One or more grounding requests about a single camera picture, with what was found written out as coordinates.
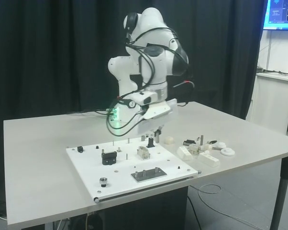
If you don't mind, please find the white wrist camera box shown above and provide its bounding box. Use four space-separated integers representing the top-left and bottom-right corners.
131 92 153 106

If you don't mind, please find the grey floor cable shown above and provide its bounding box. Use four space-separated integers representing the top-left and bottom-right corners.
197 184 222 230

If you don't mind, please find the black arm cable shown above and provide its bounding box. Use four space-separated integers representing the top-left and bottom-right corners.
124 25 191 82
105 105 147 137

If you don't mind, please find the grey table leg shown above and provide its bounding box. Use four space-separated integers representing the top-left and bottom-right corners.
276 153 288 230

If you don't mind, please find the blue screen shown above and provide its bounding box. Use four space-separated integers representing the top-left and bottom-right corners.
263 0 288 31

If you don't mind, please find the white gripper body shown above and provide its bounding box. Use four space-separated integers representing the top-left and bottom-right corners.
136 98 178 135

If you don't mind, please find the white cabinet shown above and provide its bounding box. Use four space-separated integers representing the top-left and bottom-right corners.
250 71 288 140

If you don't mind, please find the black curtain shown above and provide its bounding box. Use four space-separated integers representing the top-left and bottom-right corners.
0 0 265 142

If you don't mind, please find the white large gear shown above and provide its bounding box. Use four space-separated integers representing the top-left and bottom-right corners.
220 148 236 157

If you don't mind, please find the black cable on table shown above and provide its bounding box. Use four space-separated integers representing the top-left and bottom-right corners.
69 110 110 116

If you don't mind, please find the black box under table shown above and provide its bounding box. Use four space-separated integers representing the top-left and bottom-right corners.
95 184 190 230

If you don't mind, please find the white task board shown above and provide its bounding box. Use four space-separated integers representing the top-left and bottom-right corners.
66 137 202 204

